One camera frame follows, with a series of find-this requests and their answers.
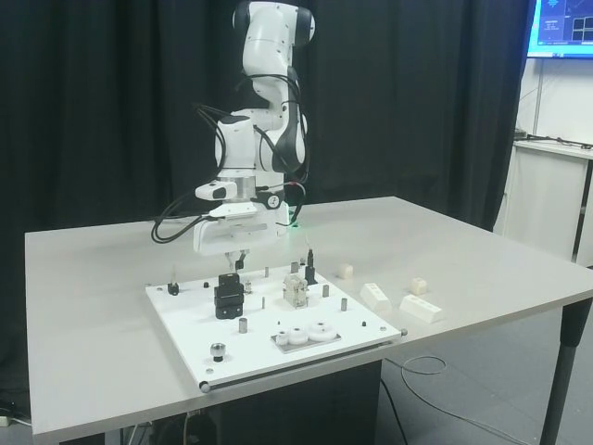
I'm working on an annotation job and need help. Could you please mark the silver wrist ring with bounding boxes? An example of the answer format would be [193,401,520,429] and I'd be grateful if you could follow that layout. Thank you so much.
[221,174,259,204]

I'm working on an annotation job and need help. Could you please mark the white medium gear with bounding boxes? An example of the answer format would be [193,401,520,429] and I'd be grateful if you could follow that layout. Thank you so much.
[285,326,308,349]

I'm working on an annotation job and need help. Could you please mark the flat white mounting plate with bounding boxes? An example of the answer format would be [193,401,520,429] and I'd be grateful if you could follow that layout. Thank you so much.
[208,201,259,221]

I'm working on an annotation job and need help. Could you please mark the black box under table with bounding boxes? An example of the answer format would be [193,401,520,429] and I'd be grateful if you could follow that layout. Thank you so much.
[120,359,385,445]

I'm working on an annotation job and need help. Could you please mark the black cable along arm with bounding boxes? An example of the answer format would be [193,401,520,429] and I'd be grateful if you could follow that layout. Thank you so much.
[191,69,311,186]

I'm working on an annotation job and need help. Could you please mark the white task board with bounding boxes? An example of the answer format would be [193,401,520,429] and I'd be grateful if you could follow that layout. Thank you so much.
[144,271,410,394]

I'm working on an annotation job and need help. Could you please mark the dark grey table leg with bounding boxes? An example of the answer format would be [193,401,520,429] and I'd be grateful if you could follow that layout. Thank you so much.
[541,289,593,445]

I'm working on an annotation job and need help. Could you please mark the beige waterproof plug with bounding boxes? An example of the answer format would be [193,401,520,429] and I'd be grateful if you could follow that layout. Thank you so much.
[282,273,310,311]

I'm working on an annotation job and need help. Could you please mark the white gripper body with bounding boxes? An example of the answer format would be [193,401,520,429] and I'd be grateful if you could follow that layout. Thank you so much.
[192,213,285,257]

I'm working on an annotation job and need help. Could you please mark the black floor cable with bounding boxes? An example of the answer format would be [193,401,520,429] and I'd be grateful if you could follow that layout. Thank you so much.
[379,369,419,445]

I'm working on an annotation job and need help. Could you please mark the black looped cable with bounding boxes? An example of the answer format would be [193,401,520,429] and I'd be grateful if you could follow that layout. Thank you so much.
[154,192,217,242]
[148,189,219,246]

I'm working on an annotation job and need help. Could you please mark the blue screen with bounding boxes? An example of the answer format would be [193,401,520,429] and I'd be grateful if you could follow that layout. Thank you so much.
[526,0,593,60]

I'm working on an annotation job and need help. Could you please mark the white large gear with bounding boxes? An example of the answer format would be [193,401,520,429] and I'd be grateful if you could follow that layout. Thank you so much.
[307,320,336,345]

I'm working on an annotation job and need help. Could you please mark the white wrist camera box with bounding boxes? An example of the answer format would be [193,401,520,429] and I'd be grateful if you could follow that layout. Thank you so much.
[195,181,236,202]

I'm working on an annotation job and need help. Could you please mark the long white peg holder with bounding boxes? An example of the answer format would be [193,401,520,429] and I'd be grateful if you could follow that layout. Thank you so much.
[360,282,393,317]
[398,294,446,324]

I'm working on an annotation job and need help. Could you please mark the grey floor cable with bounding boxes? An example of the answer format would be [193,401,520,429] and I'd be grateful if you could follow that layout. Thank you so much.
[399,354,548,441]

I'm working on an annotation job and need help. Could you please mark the black curtain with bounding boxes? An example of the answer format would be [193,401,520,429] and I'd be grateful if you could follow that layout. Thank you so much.
[0,0,532,412]

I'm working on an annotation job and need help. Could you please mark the black D-SUB plug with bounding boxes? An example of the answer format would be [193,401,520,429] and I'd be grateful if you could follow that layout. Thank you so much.
[212,273,246,322]

